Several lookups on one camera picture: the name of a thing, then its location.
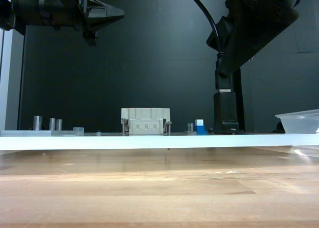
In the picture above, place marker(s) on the black upright post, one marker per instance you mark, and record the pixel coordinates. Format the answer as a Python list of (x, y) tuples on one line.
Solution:
[(239, 101)]

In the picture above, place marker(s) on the metal clamp screw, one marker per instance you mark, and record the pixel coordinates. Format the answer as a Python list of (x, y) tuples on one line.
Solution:
[(168, 126)]

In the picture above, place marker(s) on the large metal cylinder peg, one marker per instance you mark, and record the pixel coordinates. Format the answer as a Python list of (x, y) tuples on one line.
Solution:
[(38, 123)]

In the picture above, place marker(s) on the white board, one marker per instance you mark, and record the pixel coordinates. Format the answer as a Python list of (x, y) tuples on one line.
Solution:
[(149, 141)]

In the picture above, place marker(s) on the black USB hub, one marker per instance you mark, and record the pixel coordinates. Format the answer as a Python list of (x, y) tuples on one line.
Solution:
[(224, 108)]

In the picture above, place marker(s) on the small clear plastic standoff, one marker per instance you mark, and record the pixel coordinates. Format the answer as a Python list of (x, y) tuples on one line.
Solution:
[(190, 127)]

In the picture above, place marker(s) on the clear plastic container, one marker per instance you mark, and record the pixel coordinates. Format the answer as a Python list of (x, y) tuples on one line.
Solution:
[(299, 123)]

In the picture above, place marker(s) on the small white cube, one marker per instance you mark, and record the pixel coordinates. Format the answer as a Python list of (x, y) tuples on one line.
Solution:
[(199, 122)]

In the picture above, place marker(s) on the blue plastic socket block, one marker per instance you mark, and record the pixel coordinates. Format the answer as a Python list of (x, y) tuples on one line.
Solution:
[(200, 130)]

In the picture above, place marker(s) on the small aluminium block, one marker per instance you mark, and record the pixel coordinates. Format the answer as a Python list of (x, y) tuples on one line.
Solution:
[(78, 130)]

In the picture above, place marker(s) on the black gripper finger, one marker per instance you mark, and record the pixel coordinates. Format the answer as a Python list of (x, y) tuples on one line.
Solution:
[(99, 11), (249, 34)]

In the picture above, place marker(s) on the aluminium plate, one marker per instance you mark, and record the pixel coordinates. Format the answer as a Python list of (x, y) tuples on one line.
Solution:
[(25, 133)]

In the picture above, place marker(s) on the beige connector housing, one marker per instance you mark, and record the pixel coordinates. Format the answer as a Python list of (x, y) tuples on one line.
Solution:
[(145, 123)]

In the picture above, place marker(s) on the small metal cylinder peg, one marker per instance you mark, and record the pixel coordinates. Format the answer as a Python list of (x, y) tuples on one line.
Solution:
[(59, 125), (52, 124)]

